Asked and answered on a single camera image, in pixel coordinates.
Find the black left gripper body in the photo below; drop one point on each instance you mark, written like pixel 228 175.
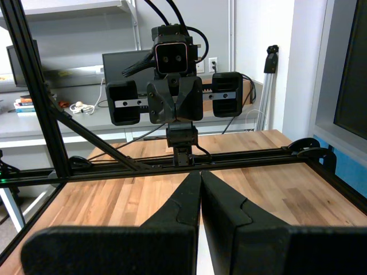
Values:
pixel 123 91

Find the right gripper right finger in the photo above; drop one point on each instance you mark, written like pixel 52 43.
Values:
pixel 286 252

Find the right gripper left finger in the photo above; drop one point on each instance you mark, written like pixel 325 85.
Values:
pixel 114 252

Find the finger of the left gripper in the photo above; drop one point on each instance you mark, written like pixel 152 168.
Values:
pixel 159 103
pixel 190 98

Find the black computer monitor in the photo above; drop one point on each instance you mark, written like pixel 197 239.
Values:
pixel 120 68
pixel 14 66

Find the grey desk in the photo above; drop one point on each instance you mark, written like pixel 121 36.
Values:
pixel 86 126

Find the small orange object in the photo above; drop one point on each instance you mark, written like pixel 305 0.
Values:
pixel 63 104

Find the aluminium stand with black head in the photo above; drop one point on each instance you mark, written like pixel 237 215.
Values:
pixel 271 60

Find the stack of books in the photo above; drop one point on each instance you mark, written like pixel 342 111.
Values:
pixel 24 107

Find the blue panel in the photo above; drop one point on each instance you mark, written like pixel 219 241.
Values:
pixel 352 169

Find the white table leg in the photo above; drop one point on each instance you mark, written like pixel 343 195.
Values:
pixel 13 209

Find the white wall plate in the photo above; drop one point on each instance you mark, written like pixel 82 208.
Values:
pixel 200 67

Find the white wall outlet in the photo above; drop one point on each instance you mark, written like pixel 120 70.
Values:
pixel 212 64

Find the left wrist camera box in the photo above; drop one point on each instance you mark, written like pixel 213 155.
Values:
pixel 171 58

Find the black aluminium frame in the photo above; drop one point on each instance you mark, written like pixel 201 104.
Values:
pixel 37 86

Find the grey wall shelf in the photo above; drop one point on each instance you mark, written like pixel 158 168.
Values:
pixel 71 8

